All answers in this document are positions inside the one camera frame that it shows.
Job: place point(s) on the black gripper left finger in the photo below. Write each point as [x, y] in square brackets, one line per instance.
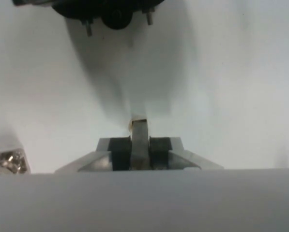
[120, 154]

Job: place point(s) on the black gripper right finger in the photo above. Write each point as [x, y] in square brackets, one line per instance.
[160, 154]

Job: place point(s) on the metal square peg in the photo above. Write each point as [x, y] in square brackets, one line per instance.
[140, 145]

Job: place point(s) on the white task board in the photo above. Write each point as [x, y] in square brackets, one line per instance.
[219, 84]

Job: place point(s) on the black D-SUB plug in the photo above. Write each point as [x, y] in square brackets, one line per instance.
[110, 9]

